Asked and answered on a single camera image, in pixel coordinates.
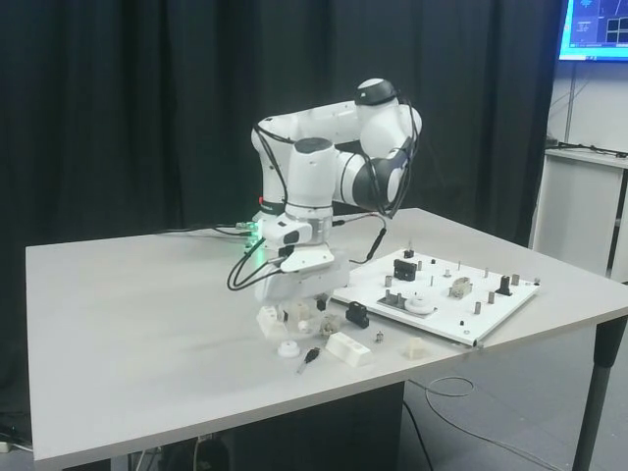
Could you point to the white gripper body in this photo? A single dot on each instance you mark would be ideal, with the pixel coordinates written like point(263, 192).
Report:
point(304, 284)

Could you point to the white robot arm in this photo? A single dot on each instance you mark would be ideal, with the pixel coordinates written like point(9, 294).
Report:
point(306, 181)

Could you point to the white small gear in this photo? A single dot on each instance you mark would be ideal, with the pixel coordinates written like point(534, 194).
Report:
point(288, 349)

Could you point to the white large gear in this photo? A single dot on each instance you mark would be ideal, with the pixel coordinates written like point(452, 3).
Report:
point(419, 305)

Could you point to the small white square holder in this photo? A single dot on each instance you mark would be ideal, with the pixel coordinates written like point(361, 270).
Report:
point(300, 311)

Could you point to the beige waterproof plug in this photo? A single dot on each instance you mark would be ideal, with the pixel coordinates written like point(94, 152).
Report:
point(329, 329)

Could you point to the black D-SUB plug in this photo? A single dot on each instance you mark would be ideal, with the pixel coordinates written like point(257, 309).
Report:
point(357, 316)

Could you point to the metal BNC plug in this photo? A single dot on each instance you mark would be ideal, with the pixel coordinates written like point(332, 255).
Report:
point(379, 337)

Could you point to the small cream holder block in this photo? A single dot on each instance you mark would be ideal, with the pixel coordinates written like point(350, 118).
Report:
point(415, 349)

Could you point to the white task board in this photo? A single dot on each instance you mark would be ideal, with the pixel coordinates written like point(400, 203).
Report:
point(441, 314)

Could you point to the black box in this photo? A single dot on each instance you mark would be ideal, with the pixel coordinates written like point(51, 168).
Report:
point(294, 432)

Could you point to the black curtain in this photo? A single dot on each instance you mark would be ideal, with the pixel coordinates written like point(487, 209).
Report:
point(147, 98)

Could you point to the white cabinet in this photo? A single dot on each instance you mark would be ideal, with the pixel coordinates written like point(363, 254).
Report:
point(579, 216)

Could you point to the dark grey table leg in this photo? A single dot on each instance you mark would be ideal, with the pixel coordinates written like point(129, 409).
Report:
point(591, 392)

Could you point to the blue screen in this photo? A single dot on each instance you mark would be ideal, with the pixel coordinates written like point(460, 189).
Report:
point(596, 29)

